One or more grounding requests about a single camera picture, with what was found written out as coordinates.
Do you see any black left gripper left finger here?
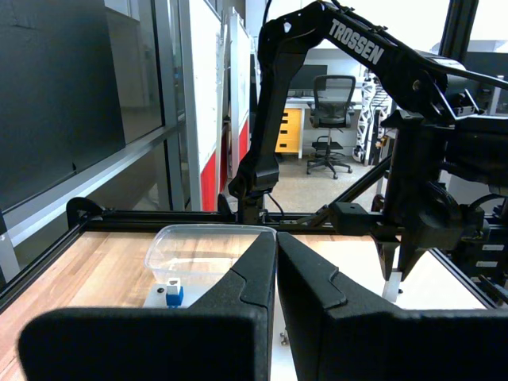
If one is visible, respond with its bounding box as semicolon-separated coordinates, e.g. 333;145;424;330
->
17;232;278;381

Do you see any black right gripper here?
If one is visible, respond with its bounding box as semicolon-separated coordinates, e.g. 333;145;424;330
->
331;110;485;283

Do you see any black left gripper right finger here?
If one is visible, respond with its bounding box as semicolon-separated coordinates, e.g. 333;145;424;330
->
276;232;508;381

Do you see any small blue holder white plug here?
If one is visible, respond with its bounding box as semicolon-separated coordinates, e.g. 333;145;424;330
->
165;277;185;309

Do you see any white task board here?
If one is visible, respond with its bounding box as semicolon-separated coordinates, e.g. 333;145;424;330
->
142;253;488;381

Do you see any clear plastic tub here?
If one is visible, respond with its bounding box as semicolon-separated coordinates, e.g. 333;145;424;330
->
144;224;278;285

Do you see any white lattice figure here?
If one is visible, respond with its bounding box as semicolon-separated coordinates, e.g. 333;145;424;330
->
352;67;394;164

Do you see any black mesh office chair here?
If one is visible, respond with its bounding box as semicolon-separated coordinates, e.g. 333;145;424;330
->
305;74;357;180

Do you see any yellow drawer cabinet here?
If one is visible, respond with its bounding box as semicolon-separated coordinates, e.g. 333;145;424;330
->
275;107;304;159

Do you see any black computer monitor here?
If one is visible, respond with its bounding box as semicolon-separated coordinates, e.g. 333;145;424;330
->
289;64;329;90

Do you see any black aluminium table frame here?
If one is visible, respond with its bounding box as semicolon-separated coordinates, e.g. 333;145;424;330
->
0;0;508;314

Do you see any grey glass wall frame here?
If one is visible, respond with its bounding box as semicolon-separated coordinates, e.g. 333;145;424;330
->
0;0;203;279

